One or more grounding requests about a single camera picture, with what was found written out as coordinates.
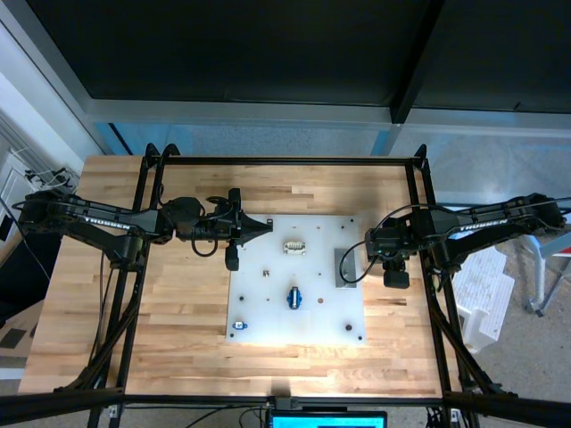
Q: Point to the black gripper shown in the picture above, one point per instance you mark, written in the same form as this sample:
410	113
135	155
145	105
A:
234	200
396	278

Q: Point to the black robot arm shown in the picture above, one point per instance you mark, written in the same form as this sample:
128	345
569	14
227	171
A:
107	220
482	227

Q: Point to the grey multi-pin connector housing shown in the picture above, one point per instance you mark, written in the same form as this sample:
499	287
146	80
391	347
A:
295	248

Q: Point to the grey metal holder plate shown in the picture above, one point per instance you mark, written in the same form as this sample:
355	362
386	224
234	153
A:
350	260

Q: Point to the white foam packing block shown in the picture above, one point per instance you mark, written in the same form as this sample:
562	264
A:
482	303

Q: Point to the white task board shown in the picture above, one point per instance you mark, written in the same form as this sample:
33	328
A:
276	321

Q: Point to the blue square base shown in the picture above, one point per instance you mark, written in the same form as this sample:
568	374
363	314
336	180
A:
245	326

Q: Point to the grey metal stand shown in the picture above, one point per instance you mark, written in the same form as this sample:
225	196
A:
540	276

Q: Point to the laptop screen with blue edge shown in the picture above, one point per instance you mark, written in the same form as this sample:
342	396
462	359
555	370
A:
325	421

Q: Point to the brown cardboard box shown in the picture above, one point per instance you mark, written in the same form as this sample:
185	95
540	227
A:
18	330

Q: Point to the black aluminium table frame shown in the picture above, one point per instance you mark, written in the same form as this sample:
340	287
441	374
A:
285	160

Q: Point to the blue round mount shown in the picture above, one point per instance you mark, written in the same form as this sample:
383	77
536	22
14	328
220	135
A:
289	298

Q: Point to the small black table camera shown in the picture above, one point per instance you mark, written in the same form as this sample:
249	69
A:
282	400

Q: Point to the black wall pillar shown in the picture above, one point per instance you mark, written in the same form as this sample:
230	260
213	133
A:
401	111

